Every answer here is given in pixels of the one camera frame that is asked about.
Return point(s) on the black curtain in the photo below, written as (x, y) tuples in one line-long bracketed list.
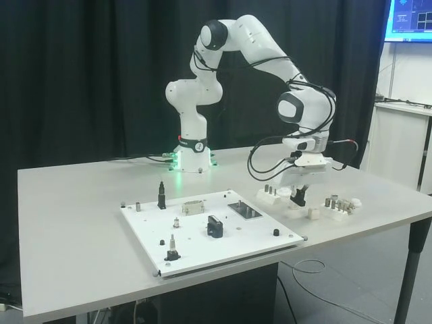
[(67, 74)]

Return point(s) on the white cabinet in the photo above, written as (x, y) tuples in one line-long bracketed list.
[(398, 145)]

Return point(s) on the white task board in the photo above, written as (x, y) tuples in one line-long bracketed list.
[(202, 249)]

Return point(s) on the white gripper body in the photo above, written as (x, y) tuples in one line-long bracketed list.
[(310, 173)]

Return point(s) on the small white holder block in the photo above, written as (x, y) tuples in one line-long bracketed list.
[(314, 214)]

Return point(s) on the flat white mounting plate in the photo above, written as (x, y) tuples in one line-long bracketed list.
[(312, 161)]

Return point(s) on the black USB plug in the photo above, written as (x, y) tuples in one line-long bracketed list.
[(161, 199)]

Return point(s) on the black table leg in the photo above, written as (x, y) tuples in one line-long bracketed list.
[(410, 270)]

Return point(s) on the black D-SUB plug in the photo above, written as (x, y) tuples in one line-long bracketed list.
[(298, 200)]

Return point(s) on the grey metal nut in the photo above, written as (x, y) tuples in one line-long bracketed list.
[(334, 197)]

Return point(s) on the white medium gear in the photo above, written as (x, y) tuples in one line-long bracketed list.
[(356, 202)]

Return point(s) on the blue screen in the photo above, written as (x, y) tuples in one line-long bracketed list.
[(410, 18)]

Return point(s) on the long white peg holder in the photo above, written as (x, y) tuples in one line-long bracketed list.
[(332, 214)]

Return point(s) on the thick metal round peg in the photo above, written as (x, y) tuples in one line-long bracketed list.
[(328, 204)]

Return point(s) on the metal BNC plug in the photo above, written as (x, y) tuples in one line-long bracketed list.
[(172, 243)]

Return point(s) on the small metal bolt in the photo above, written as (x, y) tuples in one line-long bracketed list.
[(175, 223)]

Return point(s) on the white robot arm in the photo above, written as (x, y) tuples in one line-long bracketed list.
[(253, 37)]

